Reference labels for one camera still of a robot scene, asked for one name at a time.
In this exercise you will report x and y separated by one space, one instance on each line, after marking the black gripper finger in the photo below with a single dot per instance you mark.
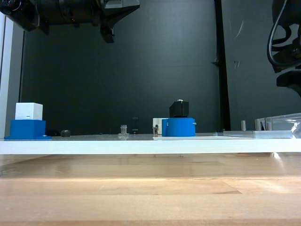
127 5

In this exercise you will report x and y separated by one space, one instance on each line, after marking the clear plastic tub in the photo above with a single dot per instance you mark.
287 121

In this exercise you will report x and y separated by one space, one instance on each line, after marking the grey metal block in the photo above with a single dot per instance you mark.
272 134

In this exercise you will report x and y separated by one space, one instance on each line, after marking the small grey metal peg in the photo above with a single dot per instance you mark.
243 126

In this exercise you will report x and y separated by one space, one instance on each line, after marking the white cube plug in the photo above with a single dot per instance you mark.
28 110

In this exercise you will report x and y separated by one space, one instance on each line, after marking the black clamp block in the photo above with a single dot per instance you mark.
179 109

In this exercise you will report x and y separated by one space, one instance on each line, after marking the black board corner screw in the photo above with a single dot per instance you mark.
135 123

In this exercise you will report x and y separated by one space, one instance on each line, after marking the white connector housing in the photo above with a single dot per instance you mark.
158 126

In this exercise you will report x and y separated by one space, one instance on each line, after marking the blue square socket base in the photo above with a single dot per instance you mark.
26 129

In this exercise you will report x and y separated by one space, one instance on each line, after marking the white task board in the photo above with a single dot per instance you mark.
94 146

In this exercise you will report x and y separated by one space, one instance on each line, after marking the black wall post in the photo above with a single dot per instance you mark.
223 94

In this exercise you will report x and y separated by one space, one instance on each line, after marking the blue round mount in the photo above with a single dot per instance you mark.
181 127

